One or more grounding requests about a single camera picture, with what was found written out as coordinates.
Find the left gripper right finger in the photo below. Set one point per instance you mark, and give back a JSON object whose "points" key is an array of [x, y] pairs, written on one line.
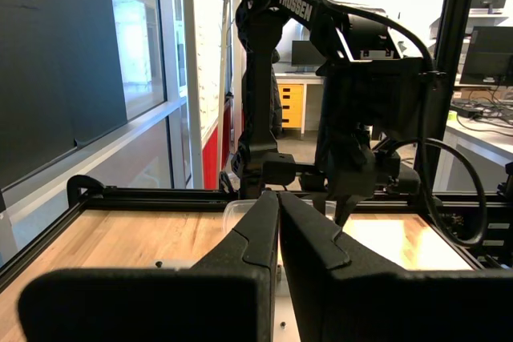
{"points": [[401, 306]]}

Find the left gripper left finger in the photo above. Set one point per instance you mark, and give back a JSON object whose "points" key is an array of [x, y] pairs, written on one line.
{"points": [[160, 306]]}

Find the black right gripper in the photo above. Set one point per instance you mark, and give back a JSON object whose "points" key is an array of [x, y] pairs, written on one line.
{"points": [[372, 97]]}

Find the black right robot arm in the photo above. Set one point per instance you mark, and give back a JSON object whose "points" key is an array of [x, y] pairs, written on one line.
{"points": [[260, 97]]}

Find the yellow drawer cabinet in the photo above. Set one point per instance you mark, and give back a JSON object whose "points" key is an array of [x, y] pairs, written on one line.
{"points": [[290, 105]]}

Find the clear plastic tub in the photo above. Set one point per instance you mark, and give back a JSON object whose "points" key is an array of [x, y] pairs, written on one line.
{"points": [[234, 214]]}

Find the whiteboard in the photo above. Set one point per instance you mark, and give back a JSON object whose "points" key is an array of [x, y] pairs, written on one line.
{"points": [[208, 57]]}

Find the large black monitor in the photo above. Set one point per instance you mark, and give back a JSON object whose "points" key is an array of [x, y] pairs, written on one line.
{"points": [[487, 55]]}

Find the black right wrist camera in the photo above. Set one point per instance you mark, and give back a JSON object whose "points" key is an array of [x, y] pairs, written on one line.
{"points": [[390, 166]]}

